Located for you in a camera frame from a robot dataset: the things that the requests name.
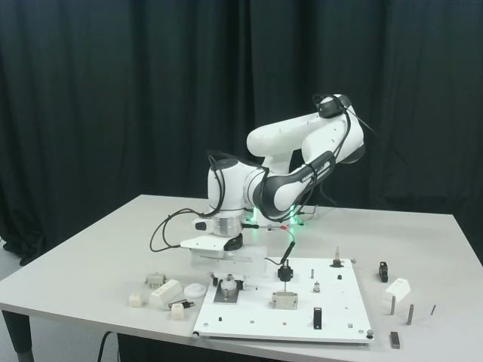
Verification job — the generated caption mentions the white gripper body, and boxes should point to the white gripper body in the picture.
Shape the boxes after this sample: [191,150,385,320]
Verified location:
[189,247,270,281]

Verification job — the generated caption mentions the white large gear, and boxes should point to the white large gear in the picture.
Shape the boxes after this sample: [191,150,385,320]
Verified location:
[184,282,207,299]

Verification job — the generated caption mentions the white holder with square holes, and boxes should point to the white holder with square holes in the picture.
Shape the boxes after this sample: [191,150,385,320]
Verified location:
[148,278,186,311]

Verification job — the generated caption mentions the white task board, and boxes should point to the white task board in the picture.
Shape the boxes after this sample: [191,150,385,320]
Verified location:
[191,257,375,341]

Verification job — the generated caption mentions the white peg holder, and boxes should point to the white peg holder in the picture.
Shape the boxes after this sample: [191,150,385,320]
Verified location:
[384,278,411,314]

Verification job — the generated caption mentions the black table leg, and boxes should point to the black table leg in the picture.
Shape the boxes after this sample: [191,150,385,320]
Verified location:
[0,309,33,362]

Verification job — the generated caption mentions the black curtain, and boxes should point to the black curtain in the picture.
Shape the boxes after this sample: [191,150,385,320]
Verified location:
[0,0,483,265]

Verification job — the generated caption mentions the black plug with short cable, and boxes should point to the black plug with short cable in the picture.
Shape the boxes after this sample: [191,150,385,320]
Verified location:
[263,256,296,284]

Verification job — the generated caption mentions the thin black rod on wire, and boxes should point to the thin black rod on wire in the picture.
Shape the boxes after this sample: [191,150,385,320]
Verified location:
[241,222,299,265]

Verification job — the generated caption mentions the black cable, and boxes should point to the black cable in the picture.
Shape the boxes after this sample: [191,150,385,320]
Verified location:
[98,330,118,362]
[206,93,354,227]
[149,208,218,253]
[352,111,414,173]

